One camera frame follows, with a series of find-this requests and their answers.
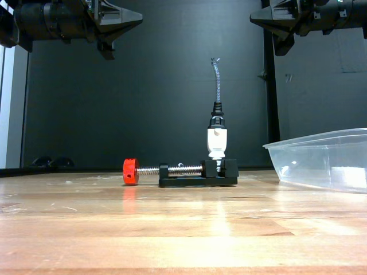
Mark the black plug with braided cable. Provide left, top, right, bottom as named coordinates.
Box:
left=206, top=56, right=227, bottom=130

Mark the white receptacle socket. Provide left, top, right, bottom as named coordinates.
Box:
left=205, top=128, right=229, bottom=172

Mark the clear plastic tub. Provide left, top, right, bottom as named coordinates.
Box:
left=262, top=128, right=367, bottom=195

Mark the white block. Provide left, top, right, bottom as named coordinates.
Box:
left=330, top=166, right=367, bottom=187

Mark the black vise clamp red knob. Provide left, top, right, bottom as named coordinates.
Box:
left=122, top=157, right=240, bottom=189

